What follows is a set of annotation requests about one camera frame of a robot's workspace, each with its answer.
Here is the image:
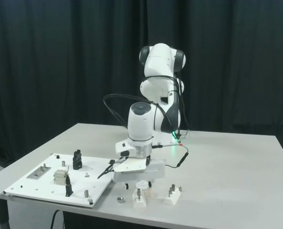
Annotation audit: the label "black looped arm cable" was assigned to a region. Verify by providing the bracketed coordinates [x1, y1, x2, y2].
[102, 94, 172, 134]

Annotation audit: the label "silver ring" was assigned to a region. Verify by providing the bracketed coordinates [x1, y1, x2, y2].
[134, 146, 153, 158]

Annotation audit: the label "black D-SUB plug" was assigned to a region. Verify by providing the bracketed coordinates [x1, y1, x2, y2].
[72, 148, 83, 170]

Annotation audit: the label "flat white plate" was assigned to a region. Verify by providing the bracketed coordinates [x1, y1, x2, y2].
[113, 158, 149, 173]

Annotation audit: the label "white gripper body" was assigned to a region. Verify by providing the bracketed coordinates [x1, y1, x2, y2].
[112, 159, 167, 185]

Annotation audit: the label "black narrow plug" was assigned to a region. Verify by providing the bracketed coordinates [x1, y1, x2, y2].
[65, 175, 74, 198]

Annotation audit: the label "white peg holder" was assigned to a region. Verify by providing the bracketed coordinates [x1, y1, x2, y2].
[131, 188, 147, 208]
[162, 189, 182, 206]

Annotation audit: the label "black curtains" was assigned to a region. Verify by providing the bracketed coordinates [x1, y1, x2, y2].
[0, 0, 283, 165]

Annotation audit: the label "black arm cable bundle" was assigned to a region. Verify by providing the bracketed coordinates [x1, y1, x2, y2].
[143, 75, 190, 141]

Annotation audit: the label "white box with dark window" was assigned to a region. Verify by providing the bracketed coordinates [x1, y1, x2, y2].
[115, 140, 138, 159]

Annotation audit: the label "black camera cable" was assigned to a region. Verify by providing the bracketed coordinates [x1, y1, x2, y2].
[97, 159, 123, 179]

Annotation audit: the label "white task board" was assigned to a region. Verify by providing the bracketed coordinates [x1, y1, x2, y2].
[3, 152, 114, 209]

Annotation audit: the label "thin black rod on wire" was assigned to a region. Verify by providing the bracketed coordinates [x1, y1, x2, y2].
[152, 142, 190, 168]

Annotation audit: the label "black cable under table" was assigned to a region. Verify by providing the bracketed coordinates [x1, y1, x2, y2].
[50, 209, 64, 229]

